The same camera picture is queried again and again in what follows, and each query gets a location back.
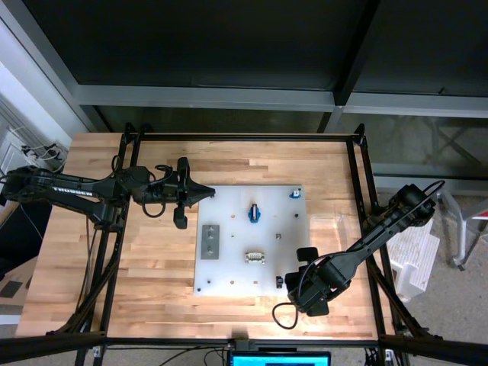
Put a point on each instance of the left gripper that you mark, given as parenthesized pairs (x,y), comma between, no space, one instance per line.
(182,171)

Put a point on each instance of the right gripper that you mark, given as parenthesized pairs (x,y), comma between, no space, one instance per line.
(307,255)

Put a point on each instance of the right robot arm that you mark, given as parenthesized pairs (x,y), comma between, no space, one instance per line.
(373,237)

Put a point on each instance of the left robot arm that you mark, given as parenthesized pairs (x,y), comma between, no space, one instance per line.
(76,190)

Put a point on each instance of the small square steel fitting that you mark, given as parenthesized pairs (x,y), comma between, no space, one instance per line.
(278,236)

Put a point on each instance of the black block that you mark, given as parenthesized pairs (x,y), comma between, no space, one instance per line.
(280,281)

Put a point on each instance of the clear plastic container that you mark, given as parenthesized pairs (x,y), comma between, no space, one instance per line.
(343,228)

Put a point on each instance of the beige many-pin connector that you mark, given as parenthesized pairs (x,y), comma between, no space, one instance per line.
(255,258)

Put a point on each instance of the grey metal peg plate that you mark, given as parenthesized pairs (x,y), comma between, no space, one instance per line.
(204,244)

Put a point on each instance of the blue socket block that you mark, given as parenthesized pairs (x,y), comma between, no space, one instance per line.
(253,214)
(294,194)

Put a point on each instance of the white task board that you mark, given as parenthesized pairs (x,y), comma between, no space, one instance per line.
(236,274)

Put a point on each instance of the blue screen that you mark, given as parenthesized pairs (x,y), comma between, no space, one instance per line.
(280,360)

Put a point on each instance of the cardboard box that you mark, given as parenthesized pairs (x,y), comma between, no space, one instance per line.
(19,278)

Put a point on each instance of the black frame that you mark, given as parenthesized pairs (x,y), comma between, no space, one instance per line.
(45,343)

